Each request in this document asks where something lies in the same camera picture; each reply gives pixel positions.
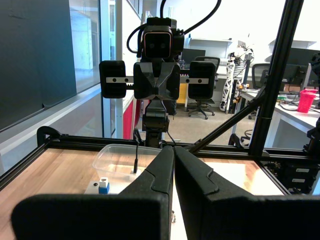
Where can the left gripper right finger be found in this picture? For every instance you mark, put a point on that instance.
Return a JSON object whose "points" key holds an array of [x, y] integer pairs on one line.
{"points": [[250, 220]]}

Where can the white lattice stand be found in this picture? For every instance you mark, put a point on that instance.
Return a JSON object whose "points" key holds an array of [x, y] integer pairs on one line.
{"points": [[230, 68]]}

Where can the white plug holder block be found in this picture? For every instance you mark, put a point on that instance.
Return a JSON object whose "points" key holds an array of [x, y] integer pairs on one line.
{"points": [[132, 173]]}

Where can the yellow cabinet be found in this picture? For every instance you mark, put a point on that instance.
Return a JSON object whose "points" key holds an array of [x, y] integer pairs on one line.
{"points": [[183, 95]]}

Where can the red cabinet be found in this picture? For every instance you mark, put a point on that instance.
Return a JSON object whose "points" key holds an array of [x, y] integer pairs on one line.
{"points": [[127, 120]]}

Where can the black aluminium frame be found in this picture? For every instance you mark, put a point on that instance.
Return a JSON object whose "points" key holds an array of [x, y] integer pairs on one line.
{"points": [[275, 75]]}

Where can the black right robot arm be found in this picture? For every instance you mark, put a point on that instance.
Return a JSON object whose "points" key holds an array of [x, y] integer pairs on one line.
{"points": [[155, 122]]}

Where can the small white and blue connector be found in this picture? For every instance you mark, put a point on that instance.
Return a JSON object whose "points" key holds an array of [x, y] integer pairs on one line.
{"points": [[103, 188]]}

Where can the clear plastic tub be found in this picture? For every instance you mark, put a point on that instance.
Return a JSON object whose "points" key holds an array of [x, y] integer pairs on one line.
{"points": [[112, 160]]}

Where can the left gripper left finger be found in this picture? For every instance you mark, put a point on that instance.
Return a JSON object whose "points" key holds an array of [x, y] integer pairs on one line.
{"points": [[100, 220]]}

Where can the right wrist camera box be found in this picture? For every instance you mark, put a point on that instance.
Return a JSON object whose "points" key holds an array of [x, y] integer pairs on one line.
{"points": [[157, 45]]}

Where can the small metal clamp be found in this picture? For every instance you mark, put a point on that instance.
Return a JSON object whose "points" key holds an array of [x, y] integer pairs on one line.
{"points": [[173, 217]]}

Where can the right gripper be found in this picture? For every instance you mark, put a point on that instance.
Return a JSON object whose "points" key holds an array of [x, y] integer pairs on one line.
{"points": [[112, 70]]}

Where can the black desk monitor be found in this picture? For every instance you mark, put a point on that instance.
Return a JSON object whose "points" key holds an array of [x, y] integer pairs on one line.
{"points": [[195, 55], [300, 65]]}

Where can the white task board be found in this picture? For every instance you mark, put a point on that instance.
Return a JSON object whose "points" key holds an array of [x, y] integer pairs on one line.
{"points": [[88, 191]]}

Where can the white desk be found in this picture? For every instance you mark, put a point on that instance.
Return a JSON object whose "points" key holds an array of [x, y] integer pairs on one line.
{"points": [[300, 120]]}

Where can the black mesh office chair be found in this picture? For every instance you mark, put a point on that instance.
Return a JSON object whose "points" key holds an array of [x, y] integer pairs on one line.
{"points": [[258, 75]]}

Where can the black controller box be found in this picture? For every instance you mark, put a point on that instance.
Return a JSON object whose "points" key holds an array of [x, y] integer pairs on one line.
{"points": [[287, 175]]}

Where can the pink mesh bin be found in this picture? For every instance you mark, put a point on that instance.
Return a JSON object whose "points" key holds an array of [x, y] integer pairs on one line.
{"points": [[306, 102]]}

